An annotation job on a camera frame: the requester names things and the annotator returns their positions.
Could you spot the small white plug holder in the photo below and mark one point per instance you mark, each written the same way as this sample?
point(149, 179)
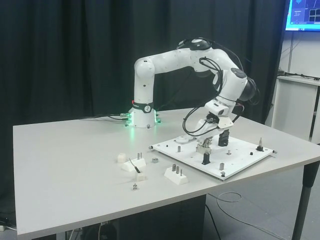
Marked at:
point(140, 177)

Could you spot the black table leg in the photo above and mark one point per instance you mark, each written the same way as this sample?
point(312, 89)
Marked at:
point(303, 200)

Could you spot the large metal square peg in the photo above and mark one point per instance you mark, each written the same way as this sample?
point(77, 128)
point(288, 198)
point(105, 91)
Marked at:
point(174, 168)

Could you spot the white large gear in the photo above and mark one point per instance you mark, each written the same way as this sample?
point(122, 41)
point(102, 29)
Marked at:
point(180, 140)

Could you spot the medium metal square peg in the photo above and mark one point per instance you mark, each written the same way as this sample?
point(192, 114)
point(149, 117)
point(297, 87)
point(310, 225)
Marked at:
point(178, 170)

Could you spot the black curtain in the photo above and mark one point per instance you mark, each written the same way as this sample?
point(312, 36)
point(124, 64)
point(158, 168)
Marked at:
point(62, 50)

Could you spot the white cabinet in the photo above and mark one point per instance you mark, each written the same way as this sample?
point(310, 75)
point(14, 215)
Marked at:
point(295, 107)

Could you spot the black Ethernet plug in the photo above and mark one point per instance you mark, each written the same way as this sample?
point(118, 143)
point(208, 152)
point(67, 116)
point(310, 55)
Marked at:
point(136, 168)

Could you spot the white square peg holder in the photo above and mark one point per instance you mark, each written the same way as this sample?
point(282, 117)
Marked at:
point(175, 178)

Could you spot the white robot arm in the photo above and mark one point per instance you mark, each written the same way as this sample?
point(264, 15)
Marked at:
point(143, 82)

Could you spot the black USB plug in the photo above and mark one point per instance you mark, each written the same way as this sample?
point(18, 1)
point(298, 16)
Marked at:
point(205, 160)

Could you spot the white round peg holder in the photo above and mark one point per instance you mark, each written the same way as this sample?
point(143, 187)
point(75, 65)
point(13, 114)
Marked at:
point(132, 165)

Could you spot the white small gear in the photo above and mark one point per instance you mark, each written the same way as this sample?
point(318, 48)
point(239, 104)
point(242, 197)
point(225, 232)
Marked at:
point(121, 158)

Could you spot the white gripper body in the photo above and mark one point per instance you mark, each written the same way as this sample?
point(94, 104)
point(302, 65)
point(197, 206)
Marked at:
point(206, 128)

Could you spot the blue screen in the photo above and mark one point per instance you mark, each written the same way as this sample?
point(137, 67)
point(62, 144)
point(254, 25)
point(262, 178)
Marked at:
point(305, 15)

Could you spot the white mounting plate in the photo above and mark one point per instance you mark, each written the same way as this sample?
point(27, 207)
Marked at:
point(226, 123)

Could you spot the black D-SUB plug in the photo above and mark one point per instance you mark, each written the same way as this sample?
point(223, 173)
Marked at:
point(223, 138)

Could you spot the white task board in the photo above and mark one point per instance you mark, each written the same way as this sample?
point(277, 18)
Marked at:
point(237, 160)

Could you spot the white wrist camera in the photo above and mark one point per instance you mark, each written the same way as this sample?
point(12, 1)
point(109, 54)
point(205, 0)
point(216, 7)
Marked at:
point(216, 108)

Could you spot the black control cabinet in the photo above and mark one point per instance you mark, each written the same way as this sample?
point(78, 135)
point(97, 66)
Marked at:
point(137, 220)

